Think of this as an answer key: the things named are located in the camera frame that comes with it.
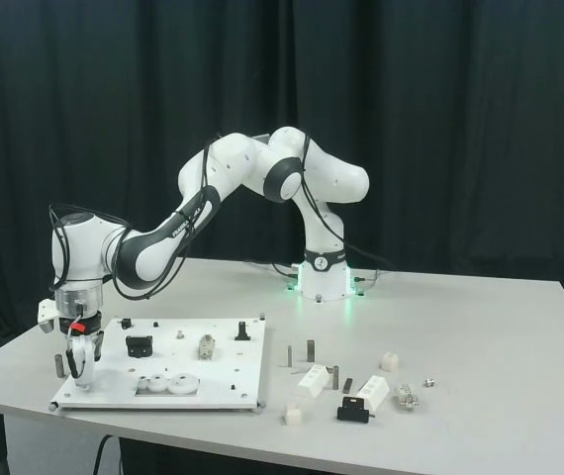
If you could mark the dark metal square peg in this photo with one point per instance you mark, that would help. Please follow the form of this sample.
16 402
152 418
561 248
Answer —
310 350

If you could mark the metal D-SUB plug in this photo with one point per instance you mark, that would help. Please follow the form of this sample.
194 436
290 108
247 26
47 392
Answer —
407 396

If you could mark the black Ethernet plug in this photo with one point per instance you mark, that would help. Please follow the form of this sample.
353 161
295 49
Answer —
351 407

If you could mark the black bracket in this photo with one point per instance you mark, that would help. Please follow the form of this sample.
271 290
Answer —
242 332

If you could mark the small white holder block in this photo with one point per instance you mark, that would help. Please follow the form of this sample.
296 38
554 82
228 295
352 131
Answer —
390 361
292 414

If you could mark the white medium gear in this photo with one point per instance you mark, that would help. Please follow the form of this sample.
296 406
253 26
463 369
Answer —
159 382

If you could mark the white small gear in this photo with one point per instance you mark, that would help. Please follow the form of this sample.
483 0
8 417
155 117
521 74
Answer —
142 385

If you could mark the metal round peg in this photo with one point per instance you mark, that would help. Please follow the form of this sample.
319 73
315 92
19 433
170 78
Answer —
57 366
289 356

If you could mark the white holder with holes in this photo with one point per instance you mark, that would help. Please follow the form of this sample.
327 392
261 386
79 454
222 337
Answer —
375 392
314 382

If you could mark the black plug block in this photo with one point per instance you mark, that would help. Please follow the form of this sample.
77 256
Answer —
138 345

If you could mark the black curtain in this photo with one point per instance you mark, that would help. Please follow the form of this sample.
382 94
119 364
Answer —
460 123

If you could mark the white task board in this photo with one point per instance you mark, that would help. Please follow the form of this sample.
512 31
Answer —
213 376

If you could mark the white large gear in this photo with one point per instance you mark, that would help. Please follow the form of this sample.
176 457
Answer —
183 384

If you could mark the beige metal D-SUB connector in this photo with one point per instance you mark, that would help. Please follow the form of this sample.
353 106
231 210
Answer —
205 345

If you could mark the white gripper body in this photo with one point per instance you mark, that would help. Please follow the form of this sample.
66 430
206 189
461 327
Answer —
84 361

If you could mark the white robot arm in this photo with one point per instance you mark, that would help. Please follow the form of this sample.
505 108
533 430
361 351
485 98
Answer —
242 153

